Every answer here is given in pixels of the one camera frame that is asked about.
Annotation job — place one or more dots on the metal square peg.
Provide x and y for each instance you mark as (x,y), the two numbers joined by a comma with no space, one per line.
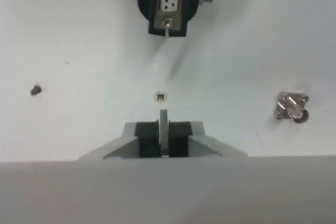
(164,129)

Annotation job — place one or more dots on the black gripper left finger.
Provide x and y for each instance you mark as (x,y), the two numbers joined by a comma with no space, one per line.
(147,140)

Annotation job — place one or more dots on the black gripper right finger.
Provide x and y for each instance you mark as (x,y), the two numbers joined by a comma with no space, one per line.
(178,140)

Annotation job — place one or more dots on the white task board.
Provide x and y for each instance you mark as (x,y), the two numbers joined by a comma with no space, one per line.
(78,51)

